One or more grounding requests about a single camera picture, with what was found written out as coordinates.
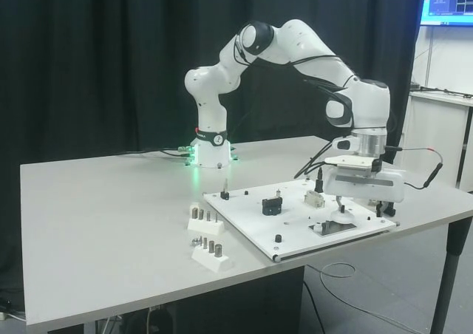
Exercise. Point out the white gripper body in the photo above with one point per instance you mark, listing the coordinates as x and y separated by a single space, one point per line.
369 190

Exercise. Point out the white large gear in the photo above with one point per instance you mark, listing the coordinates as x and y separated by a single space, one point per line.
337 218

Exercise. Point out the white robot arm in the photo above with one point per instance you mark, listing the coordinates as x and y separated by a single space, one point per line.
210 108

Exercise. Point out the white small gear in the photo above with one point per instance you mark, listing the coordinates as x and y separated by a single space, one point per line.
318 229

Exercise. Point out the small black plug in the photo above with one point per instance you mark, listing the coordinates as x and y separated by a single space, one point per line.
379 209

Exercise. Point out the tall black pin plug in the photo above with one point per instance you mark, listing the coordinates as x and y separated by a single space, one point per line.
320 184

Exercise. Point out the flat white mounting plate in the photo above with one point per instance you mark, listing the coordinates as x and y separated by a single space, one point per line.
349 162

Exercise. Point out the white task board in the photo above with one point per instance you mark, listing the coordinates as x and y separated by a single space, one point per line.
295 217

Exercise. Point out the metal BNC plug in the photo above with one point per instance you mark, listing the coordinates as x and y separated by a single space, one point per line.
276 194

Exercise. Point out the black D-SUB plug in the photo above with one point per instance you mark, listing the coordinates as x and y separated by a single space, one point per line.
271 206

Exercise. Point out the dark table leg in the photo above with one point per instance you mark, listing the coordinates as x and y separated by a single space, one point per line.
449 267

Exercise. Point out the white cabinet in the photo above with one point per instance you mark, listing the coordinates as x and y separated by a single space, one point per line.
436 134

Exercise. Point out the short black pin plug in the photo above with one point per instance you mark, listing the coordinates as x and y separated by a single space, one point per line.
224 194

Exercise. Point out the large metal round peg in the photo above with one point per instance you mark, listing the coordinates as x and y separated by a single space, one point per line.
219 251

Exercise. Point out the small metal square peg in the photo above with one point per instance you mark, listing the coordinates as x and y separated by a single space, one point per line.
208 217

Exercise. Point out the white peg holder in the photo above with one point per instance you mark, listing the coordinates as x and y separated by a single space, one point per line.
214 264
207 228

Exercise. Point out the medium metal round peg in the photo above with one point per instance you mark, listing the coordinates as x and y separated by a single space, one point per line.
211 247

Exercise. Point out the medium metal square peg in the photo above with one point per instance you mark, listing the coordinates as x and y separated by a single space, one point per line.
201 215

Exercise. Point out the small metal round peg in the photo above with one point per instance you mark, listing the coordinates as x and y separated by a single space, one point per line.
204 244

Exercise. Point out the large metal square peg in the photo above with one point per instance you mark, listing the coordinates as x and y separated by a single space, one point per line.
194 214

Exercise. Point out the black cabinet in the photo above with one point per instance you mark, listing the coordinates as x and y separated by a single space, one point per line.
221 304

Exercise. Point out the blue screen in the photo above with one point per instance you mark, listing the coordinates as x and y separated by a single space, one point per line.
447 1

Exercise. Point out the black curtains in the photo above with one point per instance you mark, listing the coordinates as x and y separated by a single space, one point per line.
92 53

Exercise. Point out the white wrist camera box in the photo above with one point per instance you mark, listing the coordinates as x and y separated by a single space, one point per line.
344 144

